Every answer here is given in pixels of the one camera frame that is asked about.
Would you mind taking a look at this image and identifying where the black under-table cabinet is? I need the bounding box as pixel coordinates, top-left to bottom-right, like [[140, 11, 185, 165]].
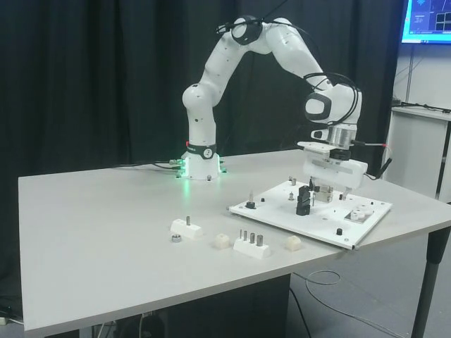
[[92, 273, 293, 338]]

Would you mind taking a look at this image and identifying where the white task board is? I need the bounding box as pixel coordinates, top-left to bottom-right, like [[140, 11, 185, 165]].
[[228, 177, 393, 252]]

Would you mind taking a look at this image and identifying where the black D-SUB plug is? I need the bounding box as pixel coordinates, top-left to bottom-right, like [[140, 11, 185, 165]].
[[295, 184, 312, 217]]

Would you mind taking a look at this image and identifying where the white cabinet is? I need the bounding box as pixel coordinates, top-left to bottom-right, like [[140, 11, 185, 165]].
[[387, 105, 451, 204]]

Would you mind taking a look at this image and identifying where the white peg holder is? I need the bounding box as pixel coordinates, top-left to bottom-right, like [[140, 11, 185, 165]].
[[169, 218, 206, 242], [232, 236, 272, 261]]

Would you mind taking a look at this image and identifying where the dark grey table leg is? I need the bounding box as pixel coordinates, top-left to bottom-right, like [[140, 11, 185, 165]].
[[409, 225, 447, 338]]

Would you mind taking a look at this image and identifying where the silver sensor ring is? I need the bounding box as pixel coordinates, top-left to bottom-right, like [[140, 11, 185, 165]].
[[327, 126, 355, 147]]

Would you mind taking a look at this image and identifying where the small white plug holder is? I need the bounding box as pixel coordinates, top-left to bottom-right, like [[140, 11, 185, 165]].
[[284, 234, 305, 252], [213, 232, 234, 251]]

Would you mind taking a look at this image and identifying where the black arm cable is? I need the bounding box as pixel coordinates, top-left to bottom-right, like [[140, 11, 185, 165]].
[[216, 13, 364, 119]]

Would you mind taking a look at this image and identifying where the blue screen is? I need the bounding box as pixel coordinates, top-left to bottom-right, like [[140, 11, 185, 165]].
[[400, 0, 451, 45]]

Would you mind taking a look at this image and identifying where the thin black hanging rod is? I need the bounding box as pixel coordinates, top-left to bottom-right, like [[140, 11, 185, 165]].
[[373, 157, 393, 180]]

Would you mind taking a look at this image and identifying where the black curtain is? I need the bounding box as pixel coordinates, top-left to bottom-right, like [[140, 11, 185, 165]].
[[0, 0, 403, 179]]

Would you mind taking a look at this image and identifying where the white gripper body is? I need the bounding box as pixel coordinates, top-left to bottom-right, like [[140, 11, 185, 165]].
[[303, 154, 369, 188]]

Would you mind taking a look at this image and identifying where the flat white mounting plate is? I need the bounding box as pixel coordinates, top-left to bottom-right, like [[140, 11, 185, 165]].
[[297, 140, 336, 156]]

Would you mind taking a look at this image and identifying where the grey floor cable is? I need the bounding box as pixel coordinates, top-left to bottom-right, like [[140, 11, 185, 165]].
[[304, 269, 419, 338]]

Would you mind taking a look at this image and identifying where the black base cable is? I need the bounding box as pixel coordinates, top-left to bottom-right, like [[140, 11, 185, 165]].
[[115, 159, 185, 170]]

